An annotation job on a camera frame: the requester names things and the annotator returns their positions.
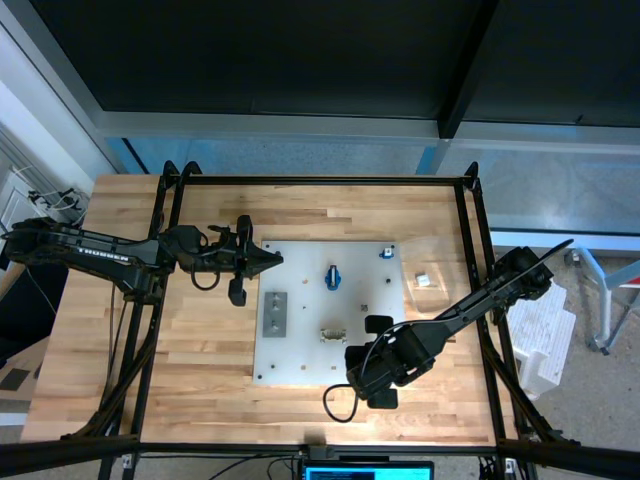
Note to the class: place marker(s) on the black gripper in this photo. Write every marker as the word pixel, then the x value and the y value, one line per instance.
pixel 372 367
pixel 225 255

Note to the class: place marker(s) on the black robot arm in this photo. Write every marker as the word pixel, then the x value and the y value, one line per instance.
pixel 100 252
pixel 475 305

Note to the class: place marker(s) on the grey multi-pin connector housing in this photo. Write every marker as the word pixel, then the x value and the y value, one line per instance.
pixel 333 336

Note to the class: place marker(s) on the grey metal plate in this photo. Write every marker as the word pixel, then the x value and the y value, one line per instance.
pixel 267 320

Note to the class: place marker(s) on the white task board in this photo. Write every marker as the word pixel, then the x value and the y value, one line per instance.
pixel 300 350

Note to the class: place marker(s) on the clear plastic tub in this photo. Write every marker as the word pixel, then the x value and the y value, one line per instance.
pixel 435 300

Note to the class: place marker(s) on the laptop screen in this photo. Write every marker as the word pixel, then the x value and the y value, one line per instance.
pixel 365 472

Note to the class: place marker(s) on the white foam packaging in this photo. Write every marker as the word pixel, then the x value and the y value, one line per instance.
pixel 545 340

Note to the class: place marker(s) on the cardboard box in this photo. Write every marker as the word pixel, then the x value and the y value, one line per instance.
pixel 25 360

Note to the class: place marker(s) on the blue connector mount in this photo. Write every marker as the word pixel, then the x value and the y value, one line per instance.
pixel 332 280

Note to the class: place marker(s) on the black table-level camera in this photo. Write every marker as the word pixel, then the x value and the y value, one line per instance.
pixel 320 452

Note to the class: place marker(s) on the small blue socket mount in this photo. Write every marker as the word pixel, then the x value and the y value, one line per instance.
pixel 386 253

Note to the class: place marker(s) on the grey metal cart frame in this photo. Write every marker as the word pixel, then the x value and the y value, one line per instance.
pixel 606 300

